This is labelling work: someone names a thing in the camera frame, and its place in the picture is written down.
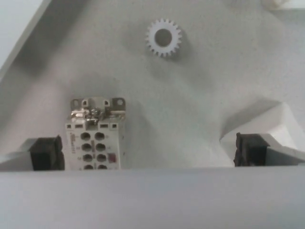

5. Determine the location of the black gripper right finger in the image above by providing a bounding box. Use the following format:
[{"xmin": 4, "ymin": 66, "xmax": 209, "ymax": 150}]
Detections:
[{"xmin": 233, "ymin": 132, "xmax": 305, "ymax": 168}]

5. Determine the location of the white peg holder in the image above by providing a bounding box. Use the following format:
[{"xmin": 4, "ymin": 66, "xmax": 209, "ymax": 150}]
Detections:
[{"xmin": 219, "ymin": 102, "xmax": 300, "ymax": 154}]

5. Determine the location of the white small gear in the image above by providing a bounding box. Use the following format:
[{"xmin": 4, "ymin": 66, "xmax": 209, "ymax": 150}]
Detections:
[{"xmin": 145, "ymin": 18, "xmax": 183, "ymax": 59}]

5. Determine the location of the grey waterproof plug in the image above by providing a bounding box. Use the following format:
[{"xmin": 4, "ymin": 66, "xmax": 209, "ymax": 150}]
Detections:
[{"xmin": 64, "ymin": 97, "xmax": 127, "ymax": 171}]

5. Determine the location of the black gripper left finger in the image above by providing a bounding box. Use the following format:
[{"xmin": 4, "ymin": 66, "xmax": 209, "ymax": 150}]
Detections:
[{"xmin": 0, "ymin": 134, "xmax": 66, "ymax": 172}]

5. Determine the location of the white task board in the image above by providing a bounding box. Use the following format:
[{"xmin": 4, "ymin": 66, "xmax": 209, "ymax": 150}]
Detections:
[{"xmin": 0, "ymin": 0, "xmax": 52, "ymax": 75}]

